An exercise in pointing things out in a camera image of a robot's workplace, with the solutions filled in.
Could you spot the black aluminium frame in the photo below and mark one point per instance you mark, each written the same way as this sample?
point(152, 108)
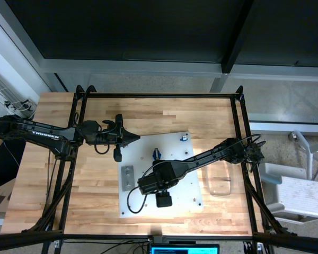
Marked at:
point(159, 95)

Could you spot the white chair frame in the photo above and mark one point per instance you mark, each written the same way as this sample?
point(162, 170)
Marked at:
point(306, 146)

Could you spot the white plastic board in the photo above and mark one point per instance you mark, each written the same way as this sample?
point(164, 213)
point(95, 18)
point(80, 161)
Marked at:
point(190, 185)

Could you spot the small blue clip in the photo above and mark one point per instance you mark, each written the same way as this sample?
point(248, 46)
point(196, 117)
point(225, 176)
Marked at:
point(184, 138)

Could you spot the grey metal plate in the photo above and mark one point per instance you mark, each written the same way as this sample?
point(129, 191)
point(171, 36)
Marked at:
point(127, 178)

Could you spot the cardboard box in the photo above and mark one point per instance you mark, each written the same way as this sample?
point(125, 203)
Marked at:
point(0, 195)

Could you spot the clear plastic tub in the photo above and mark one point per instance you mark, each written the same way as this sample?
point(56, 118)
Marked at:
point(220, 182)

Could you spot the blue clamp with silver plug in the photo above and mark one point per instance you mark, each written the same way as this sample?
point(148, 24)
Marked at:
point(156, 154)

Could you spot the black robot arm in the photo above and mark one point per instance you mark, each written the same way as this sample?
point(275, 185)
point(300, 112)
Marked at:
point(42, 133)
point(201, 158)

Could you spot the laptop screen with blue edge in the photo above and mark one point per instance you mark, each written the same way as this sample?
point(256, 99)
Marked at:
point(183, 250)

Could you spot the white step stool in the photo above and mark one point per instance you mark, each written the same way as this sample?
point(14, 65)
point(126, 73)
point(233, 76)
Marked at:
point(302, 195)

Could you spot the small black camera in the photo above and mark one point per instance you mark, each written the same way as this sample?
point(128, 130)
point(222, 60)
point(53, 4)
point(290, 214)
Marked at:
point(159, 239)

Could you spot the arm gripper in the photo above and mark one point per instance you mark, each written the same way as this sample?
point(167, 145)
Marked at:
point(118, 137)
point(164, 199)

